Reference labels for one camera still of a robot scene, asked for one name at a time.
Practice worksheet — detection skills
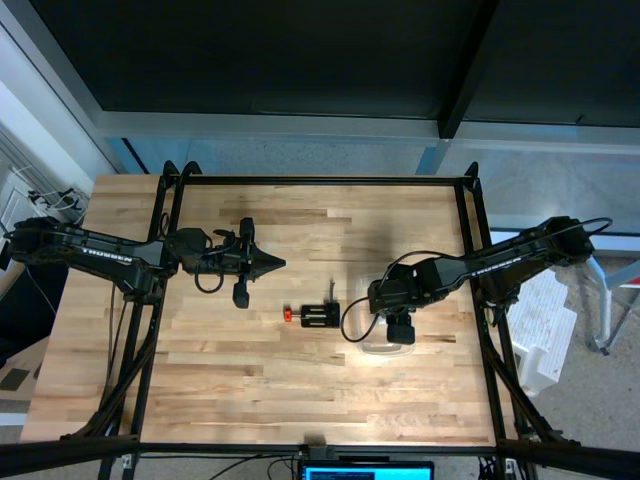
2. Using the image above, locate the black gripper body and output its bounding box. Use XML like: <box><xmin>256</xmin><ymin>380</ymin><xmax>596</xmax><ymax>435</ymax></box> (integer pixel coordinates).
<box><xmin>385</xmin><ymin>309</ymin><xmax>417</xmax><ymax>347</ymax></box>
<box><xmin>219</xmin><ymin>217</ymin><xmax>258</xmax><ymax>310</ymax></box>

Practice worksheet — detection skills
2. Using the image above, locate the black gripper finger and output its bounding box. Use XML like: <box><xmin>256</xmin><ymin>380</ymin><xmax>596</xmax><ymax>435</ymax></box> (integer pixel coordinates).
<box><xmin>253</xmin><ymin>263</ymin><xmax>287</xmax><ymax>282</ymax></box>
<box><xmin>253</xmin><ymin>243</ymin><xmax>287</xmax><ymax>264</ymax></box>

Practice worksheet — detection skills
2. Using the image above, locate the clear plastic tub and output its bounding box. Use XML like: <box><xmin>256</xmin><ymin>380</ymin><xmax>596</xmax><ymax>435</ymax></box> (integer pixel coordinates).
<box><xmin>348</xmin><ymin>272</ymin><xmax>419</xmax><ymax>357</ymax></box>

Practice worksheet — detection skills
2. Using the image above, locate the black vise with orange knob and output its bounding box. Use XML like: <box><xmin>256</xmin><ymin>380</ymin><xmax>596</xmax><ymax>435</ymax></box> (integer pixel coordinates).
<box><xmin>283</xmin><ymin>301</ymin><xmax>342</xmax><ymax>330</ymax></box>

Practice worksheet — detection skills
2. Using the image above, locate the white ribbed plastic step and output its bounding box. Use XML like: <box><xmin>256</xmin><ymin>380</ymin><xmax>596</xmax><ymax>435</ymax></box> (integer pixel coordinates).
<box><xmin>507</xmin><ymin>272</ymin><xmax>579</xmax><ymax>399</ymax></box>

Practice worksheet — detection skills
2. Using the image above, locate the screen with blue edge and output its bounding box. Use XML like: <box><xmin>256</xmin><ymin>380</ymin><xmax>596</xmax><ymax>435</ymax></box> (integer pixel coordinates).
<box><xmin>298</xmin><ymin>460</ymin><xmax>435</xmax><ymax>480</ymax></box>

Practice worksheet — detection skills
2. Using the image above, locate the grey metal stand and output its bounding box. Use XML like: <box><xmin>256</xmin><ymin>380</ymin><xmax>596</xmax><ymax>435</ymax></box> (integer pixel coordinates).
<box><xmin>574</xmin><ymin>254</ymin><xmax>640</xmax><ymax>357</ymax></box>

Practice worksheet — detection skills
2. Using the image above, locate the brown cardboard box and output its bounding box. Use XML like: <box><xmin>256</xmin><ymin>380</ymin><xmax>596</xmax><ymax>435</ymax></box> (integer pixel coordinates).
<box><xmin>0</xmin><ymin>335</ymin><xmax>51</xmax><ymax>401</ymax></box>

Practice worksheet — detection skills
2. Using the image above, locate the black cable loop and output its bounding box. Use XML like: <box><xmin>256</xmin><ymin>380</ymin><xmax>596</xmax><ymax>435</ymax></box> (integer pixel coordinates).
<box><xmin>339</xmin><ymin>294</ymin><xmax>386</xmax><ymax>344</ymax></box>
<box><xmin>193</xmin><ymin>264</ymin><xmax>225</xmax><ymax>295</ymax></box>

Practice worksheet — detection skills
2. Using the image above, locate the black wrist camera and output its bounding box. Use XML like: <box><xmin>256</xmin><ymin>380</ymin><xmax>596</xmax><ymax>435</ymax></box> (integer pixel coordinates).
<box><xmin>368</xmin><ymin>279</ymin><xmax>401</xmax><ymax>315</ymax></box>

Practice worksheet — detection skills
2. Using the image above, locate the black aluminium frame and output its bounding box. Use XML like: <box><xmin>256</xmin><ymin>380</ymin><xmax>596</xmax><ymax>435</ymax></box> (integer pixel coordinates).
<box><xmin>0</xmin><ymin>159</ymin><xmax>640</xmax><ymax>480</ymax></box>

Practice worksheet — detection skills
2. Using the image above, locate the black table camera mount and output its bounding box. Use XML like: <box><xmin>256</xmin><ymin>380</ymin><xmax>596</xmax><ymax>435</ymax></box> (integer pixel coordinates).
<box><xmin>299</xmin><ymin>433</ymin><xmax>335</xmax><ymax>461</ymax></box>

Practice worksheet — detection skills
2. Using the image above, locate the black and white cable bundle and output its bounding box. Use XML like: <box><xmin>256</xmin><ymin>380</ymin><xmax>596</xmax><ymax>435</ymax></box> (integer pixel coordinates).
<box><xmin>27</xmin><ymin>185</ymin><xmax>86</xmax><ymax>214</ymax></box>

